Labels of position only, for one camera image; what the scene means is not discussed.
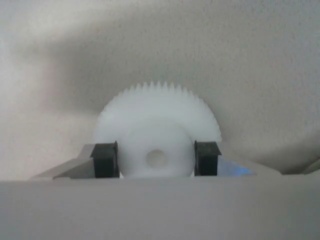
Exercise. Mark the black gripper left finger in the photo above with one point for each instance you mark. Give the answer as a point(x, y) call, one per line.
point(105, 160)

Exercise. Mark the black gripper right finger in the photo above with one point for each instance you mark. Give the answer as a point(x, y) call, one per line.
point(206, 160)

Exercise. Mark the white large gear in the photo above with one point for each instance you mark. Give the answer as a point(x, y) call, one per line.
point(155, 112)

